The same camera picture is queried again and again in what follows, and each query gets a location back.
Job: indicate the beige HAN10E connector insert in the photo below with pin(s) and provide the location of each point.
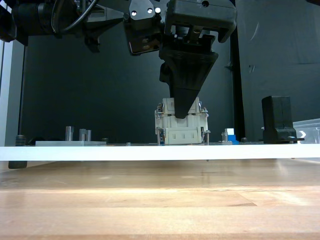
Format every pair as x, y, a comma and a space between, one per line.
167, 105

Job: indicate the beige HAN10E base socket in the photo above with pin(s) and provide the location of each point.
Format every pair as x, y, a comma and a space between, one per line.
183, 136

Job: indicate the white taskboard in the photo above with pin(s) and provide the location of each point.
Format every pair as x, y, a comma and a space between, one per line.
160, 152

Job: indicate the black connector block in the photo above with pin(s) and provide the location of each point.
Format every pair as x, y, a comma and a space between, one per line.
276, 117

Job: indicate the grey metal plate with posts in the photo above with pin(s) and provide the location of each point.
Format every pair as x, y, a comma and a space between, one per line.
70, 143

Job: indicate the blue connector holder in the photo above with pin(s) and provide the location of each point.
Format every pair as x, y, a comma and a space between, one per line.
162, 140

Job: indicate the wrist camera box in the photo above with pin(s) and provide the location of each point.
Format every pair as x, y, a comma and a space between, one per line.
143, 37

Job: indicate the clear plastic tub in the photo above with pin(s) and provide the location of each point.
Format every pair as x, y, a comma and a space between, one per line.
308, 130

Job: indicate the black knurled board standoff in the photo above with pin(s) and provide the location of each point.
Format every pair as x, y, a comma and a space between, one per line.
20, 140

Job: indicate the black wall post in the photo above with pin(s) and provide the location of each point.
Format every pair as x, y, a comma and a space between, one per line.
237, 87

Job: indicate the small blue white connector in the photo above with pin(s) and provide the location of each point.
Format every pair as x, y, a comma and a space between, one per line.
231, 138

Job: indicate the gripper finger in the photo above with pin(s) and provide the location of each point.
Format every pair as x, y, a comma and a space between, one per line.
164, 73
110, 16
190, 72
100, 27

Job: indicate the black board foot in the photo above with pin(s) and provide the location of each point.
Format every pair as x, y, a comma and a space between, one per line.
17, 164

